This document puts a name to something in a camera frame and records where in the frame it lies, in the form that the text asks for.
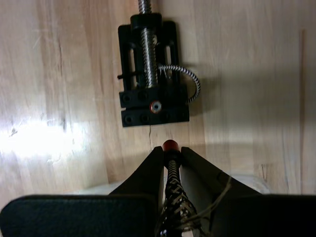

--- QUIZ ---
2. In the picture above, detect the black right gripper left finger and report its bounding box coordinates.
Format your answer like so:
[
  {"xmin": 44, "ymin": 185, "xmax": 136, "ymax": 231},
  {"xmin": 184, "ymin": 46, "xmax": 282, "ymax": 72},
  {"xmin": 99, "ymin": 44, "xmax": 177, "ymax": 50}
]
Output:
[{"xmin": 0, "ymin": 146, "xmax": 165, "ymax": 237}]

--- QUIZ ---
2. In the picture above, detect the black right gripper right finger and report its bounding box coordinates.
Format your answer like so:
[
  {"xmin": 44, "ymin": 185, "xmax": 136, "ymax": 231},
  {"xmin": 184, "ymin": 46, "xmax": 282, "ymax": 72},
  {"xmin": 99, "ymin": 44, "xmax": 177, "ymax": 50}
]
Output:
[{"xmin": 182, "ymin": 146, "xmax": 316, "ymax": 237}]

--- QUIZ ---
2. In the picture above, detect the red RCA plug braided tail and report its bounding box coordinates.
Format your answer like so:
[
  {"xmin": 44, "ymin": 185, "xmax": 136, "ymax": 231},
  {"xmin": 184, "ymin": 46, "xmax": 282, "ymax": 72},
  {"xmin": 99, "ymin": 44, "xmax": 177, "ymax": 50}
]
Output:
[{"xmin": 155, "ymin": 139, "xmax": 233, "ymax": 237}]

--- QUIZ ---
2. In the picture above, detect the black clamp with red knob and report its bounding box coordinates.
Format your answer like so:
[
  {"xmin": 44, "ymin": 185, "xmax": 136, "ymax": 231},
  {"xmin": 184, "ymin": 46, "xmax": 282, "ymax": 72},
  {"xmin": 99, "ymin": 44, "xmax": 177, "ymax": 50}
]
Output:
[{"xmin": 117, "ymin": 0, "xmax": 191, "ymax": 128}]

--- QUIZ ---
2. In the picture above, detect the black white braided cable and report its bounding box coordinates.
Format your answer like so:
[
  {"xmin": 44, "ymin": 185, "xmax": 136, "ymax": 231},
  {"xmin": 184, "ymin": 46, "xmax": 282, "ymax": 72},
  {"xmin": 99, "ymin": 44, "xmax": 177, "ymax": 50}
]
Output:
[{"xmin": 158, "ymin": 64, "xmax": 201, "ymax": 104}]

